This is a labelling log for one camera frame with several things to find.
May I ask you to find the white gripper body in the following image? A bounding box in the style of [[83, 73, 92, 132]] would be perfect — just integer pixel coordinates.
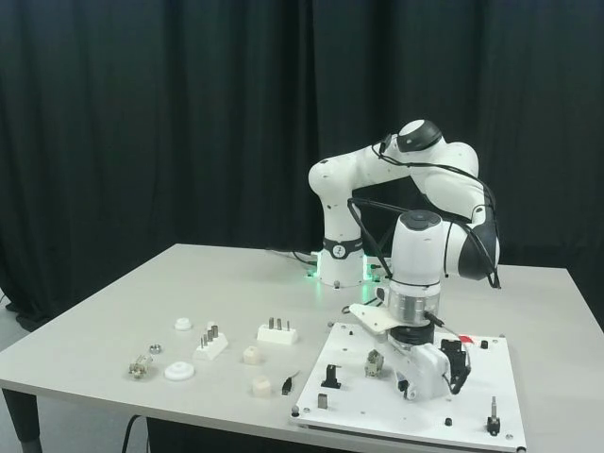
[[390, 343, 453, 402]]

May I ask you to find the white task board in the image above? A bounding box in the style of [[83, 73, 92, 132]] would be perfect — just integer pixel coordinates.
[[288, 322, 528, 450]]

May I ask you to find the white mounting plate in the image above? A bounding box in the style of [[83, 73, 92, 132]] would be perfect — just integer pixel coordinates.
[[348, 303, 403, 337]]

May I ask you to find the white square peg holder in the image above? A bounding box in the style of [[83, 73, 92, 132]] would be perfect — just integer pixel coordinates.
[[256, 323, 301, 348]]

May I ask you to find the white round peg holder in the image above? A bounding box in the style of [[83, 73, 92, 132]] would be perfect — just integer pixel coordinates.
[[193, 331, 230, 362]]

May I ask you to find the white large gear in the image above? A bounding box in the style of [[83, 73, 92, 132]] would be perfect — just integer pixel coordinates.
[[163, 360, 196, 381]]

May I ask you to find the metal plug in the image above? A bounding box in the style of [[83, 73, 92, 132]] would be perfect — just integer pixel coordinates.
[[127, 354, 155, 379]]

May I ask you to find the black curtain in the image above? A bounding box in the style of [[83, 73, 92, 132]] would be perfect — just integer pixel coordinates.
[[0, 0, 604, 315]]

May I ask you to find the dark table leg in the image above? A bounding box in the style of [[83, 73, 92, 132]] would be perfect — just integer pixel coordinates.
[[0, 387, 40, 453]]

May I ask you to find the black cable behind arm foot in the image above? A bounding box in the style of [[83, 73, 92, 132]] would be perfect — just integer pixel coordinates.
[[265, 246, 323, 266]]

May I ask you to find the black cable under table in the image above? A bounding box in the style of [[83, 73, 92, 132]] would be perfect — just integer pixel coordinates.
[[123, 413, 148, 453]]

